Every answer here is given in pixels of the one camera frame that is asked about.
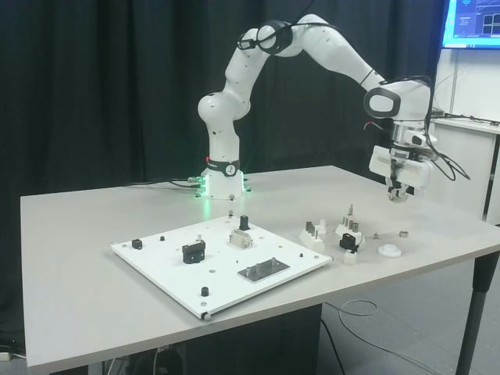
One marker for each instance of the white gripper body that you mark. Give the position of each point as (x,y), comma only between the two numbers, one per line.
(410,172)

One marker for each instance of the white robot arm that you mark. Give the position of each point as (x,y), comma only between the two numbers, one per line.
(234,78)

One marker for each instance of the metal bolt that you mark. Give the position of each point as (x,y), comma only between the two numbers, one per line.
(351,209)

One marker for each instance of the metal round peg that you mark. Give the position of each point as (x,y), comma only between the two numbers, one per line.
(354,226)

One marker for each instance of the white plug holder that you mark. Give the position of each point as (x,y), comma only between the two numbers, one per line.
(361,234)

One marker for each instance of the white large gear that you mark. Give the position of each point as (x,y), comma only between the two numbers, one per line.
(390,251)

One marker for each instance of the white cabinet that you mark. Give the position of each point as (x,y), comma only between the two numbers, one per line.
(472,156)

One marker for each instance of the black D-SUB plug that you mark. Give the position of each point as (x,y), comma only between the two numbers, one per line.
(348,241)

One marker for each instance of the small white holder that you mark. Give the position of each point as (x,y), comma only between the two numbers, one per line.
(350,258)

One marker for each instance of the metal square peg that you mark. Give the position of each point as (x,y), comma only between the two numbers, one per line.
(310,227)

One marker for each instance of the white peg holder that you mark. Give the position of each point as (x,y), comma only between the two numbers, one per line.
(312,239)

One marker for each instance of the black table leg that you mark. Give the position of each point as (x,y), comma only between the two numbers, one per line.
(476,312)

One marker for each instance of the blue screen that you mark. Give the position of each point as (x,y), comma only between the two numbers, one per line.
(472,23)

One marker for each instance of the white task board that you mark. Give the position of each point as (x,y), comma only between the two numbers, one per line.
(164,281)

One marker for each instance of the black curtain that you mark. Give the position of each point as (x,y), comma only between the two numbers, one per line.
(97,97)

